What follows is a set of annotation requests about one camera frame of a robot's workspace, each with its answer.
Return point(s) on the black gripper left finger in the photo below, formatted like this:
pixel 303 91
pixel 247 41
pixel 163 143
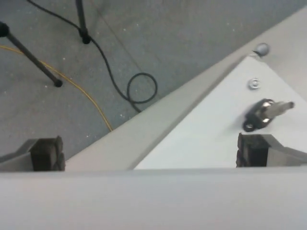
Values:
pixel 45 155

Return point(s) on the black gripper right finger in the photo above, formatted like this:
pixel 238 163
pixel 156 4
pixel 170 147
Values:
pixel 254 151

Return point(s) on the grey Ethernet plug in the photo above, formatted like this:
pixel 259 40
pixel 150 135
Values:
pixel 280 107

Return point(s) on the white task board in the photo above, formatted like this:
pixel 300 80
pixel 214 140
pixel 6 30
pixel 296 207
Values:
pixel 216 124

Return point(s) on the black camera tripod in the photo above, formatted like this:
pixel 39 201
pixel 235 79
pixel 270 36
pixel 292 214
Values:
pixel 82 24

